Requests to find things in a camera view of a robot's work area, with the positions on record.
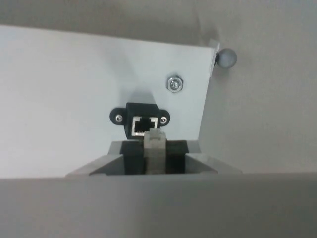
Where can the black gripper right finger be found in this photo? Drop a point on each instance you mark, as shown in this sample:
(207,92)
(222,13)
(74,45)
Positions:
(177,158)

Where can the white task board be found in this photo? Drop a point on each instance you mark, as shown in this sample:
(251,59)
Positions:
(62,99)

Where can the grey Ethernet plug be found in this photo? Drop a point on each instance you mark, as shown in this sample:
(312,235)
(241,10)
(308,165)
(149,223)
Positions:
(154,151)

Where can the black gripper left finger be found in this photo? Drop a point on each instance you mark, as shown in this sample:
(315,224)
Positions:
(131,158)

